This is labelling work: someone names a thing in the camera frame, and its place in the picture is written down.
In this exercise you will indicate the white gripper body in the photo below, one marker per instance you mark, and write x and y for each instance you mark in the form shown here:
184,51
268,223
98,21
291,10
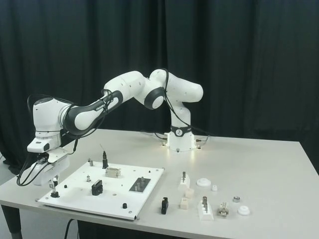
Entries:
41,171

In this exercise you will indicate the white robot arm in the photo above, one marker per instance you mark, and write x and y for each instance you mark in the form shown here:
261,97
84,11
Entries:
129,83

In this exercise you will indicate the flat white mounting plate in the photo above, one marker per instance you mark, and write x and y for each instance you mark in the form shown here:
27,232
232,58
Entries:
57,156

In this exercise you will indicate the white task board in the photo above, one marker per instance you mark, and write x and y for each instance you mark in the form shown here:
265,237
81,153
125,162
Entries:
82,199

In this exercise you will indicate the black USB plug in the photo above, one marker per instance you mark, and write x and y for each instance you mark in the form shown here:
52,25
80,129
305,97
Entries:
105,160

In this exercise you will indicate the dark table leg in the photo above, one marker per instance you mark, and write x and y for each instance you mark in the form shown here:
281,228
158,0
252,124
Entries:
11,221

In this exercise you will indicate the black D-SUB plug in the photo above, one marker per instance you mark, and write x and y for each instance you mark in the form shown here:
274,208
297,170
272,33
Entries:
164,205

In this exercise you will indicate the metal peg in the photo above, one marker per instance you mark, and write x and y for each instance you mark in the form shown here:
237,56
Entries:
184,176
204,200

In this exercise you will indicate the white peg holder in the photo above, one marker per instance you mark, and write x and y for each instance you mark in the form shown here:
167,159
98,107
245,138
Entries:
185,185
205,214

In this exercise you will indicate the cream cube holder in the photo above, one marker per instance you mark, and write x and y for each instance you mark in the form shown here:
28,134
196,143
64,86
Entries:
185,203

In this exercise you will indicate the white cube holder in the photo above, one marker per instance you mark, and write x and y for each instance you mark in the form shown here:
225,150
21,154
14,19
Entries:
189,193

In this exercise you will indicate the white large gear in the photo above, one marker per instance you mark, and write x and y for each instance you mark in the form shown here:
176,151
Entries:
203,182

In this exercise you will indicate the white small gear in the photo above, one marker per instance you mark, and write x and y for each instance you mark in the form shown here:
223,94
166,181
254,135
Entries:
214,188

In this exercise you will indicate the white medium gear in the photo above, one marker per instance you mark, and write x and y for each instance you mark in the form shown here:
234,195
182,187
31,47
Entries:
243,210

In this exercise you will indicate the black curtain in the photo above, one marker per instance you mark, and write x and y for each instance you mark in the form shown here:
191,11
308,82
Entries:
224,49

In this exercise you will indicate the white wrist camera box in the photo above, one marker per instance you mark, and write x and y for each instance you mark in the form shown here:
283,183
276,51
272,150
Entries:
38,145

